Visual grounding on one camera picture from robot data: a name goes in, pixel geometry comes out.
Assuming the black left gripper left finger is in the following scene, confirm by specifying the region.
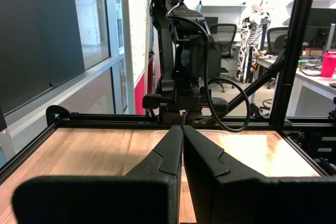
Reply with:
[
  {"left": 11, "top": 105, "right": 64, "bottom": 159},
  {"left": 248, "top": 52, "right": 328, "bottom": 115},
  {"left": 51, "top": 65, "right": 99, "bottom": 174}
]
[{"left": 12, "top": 124, "right": 184, "bottom": 224}]

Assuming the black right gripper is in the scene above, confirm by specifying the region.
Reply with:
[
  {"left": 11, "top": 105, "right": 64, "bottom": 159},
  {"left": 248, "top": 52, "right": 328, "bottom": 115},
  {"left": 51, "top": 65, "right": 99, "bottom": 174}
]
[{"left": 143, "top": 93, "right": 229, "bottom": 125}]

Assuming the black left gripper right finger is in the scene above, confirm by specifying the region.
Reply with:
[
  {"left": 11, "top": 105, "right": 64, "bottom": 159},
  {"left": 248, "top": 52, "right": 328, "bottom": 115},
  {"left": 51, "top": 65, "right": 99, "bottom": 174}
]
[{"left": 183, "top": 125, "right": 336, "bottom": 224}]

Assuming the clear plastic container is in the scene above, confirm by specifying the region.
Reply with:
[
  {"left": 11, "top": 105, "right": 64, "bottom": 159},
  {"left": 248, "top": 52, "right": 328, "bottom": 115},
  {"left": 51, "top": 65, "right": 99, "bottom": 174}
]
[{"left": 151, "top": 129, "right": 232, "bottom": 154}]

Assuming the black mesh office chair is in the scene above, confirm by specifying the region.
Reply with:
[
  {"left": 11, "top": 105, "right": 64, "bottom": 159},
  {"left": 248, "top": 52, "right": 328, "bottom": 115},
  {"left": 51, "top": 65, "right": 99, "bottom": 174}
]
[
  {"left": 209, "top": 23, "right": 238, "bottom": 93},
  {"left": 267, "top": 26, "right": 289, "bottom": 90}
]

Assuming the black drawer unit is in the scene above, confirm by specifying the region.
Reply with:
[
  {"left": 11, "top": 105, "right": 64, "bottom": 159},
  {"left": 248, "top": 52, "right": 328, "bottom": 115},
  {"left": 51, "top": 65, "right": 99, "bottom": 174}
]
[{"left": 287, "top": 129, "right": 336, "bottom": 176}]

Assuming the white office desk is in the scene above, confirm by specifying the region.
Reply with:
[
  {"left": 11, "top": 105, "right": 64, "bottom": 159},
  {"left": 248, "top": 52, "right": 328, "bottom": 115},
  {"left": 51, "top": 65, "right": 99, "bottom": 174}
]
[{"left": 286, "top": 58, "right": 336, "bottom": 118}]

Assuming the dark computer monitor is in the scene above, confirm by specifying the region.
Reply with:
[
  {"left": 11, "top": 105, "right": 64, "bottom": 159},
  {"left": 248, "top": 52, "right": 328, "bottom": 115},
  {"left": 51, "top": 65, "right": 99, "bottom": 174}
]
[{"left": 304, "top": 7, "right": 336, "bottom": 49}]

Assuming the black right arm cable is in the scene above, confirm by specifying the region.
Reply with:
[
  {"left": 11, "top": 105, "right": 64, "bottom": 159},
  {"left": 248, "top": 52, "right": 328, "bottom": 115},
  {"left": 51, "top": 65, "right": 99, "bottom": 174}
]
[{"left": 166, "top": 15, "right": 251, "bottom": 133}]

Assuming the black aluminium frame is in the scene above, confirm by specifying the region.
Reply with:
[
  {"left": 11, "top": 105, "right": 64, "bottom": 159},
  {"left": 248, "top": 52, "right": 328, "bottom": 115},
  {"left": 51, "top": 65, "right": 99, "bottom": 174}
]
[{"left": 0, "top": 0, "right": 336, "bottom": 183}]

